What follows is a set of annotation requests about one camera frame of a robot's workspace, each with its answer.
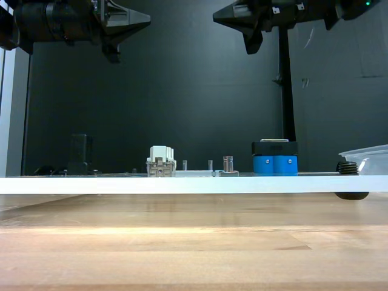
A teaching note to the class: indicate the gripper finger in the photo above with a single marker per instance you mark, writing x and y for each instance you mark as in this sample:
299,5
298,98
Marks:
247,30
230,13
139,18
118,34

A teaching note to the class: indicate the beige rectangular connector housing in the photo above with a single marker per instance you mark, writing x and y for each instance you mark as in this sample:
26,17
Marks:
160,163

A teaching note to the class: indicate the blue black connector housing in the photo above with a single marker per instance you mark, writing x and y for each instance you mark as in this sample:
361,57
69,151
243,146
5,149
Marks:
263,165

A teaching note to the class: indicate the black vertical column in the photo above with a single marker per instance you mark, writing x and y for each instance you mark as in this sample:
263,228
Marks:
286,91

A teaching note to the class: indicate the black clamp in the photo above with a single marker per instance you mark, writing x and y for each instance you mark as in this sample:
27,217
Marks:
78,151

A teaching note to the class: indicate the aluminium clamp block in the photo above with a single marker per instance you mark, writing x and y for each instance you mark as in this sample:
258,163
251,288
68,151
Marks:
194,173

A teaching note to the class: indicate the white task board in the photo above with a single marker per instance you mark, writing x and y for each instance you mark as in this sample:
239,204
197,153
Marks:
194,186

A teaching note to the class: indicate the black round screw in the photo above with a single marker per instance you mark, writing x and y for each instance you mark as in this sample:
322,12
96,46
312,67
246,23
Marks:
348,169

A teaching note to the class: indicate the clear plastic tub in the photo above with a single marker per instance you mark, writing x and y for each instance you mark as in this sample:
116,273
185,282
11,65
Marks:
376,160

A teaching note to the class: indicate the black rubber board foot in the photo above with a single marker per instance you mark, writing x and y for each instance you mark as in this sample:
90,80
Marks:
351,196

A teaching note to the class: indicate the small metal post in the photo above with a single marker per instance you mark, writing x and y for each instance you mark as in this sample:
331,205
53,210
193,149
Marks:
228,163

